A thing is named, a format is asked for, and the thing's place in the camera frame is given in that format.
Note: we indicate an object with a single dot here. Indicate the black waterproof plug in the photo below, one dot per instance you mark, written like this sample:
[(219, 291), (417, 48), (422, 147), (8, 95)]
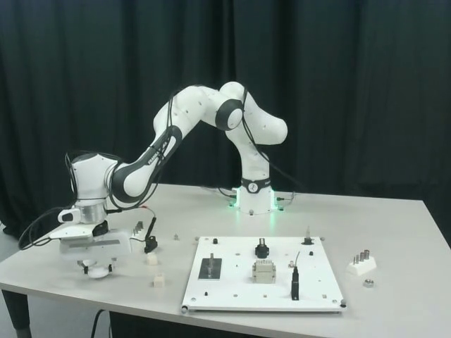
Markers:
[(262, 249)]

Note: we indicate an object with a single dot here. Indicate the small white holder block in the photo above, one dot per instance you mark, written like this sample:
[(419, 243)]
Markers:
[(159, 280), (151, 260)]

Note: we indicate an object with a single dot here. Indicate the small metal round peg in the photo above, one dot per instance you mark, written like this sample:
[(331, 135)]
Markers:
[(355, 260)]

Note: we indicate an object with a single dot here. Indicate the white square peg holder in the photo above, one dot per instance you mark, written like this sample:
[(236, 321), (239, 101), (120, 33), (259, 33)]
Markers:
[(138, 236)]

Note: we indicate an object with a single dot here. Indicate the large metal round peg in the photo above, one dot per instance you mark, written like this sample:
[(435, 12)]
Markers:
[(367, 255)]

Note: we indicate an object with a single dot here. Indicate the small white box dark window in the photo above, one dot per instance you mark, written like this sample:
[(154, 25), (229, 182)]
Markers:
[(68, 215)]

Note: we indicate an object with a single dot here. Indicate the white large gear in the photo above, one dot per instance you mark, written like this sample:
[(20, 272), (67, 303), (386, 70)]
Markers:
[(97, 273)]

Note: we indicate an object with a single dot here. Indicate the black table leg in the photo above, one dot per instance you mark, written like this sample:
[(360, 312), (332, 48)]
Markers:
[(14, 310)]

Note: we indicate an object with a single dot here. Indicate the medium metal round peg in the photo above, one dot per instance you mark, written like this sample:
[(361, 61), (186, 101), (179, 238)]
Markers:
[(361, 257)]

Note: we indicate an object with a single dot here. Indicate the large metal square peg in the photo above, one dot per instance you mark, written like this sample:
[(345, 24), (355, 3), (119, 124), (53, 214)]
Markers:
[(140, 226)]

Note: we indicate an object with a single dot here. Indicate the black curtain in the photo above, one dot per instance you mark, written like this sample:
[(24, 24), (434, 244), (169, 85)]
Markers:
[(70, 70)]

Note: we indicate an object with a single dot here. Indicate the metal hex nut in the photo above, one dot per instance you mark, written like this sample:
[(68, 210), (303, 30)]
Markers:
[(368, 283)]

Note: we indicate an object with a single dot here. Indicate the flat white mount plate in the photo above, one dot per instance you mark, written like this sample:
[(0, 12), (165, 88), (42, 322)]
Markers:
[(70, 233)]

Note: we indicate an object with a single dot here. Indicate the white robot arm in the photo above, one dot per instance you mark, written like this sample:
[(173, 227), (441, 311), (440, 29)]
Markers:
[(135, 176)]

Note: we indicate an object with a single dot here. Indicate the black D-SUB plug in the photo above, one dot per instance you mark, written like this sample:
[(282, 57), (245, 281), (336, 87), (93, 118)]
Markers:
[(149, 247)]

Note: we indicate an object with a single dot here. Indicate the white task board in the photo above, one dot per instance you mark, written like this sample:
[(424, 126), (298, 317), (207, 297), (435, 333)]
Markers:
[(243, 292)]

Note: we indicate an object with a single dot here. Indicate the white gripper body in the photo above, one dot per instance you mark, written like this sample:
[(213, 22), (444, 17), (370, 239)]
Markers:
[(98, 250)]

